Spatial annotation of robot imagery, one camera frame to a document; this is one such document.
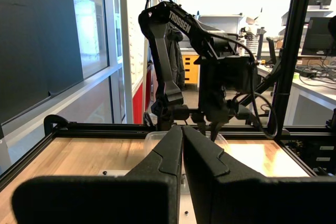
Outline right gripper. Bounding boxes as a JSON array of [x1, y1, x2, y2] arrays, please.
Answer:
[[173, 94, 253, 141]]

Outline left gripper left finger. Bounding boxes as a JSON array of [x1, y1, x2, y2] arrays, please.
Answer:
[[12, 125, 184, 224]]

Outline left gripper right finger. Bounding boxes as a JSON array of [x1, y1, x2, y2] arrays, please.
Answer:
[[183, 126, 336, 224]]

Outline white taskboard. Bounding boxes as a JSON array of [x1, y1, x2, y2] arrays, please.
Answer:
[[98, 168, 197, 224]]

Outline clear plastic tub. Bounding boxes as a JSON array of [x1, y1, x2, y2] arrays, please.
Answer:
[[143, 131, 229, 158]]

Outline yellow drawer cabinet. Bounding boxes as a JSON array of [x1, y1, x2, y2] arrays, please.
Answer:
[[182, 54, 201, 85]]

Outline red partition panel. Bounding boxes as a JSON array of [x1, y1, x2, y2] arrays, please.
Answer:
[[132, 82, 153, 125]]

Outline dark hanging jacket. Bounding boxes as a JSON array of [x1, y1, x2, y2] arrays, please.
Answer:
[[166, 23, 186, 91]]

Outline white desk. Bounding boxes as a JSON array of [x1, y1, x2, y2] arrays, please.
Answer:
[[256, 63, 336, 127]]

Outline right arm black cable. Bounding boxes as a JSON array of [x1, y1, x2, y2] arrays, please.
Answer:
[[207, 31, 278, 140]]

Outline black aluminium frame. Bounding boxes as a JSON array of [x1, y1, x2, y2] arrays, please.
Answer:
[[0, 0, 336, 192]]

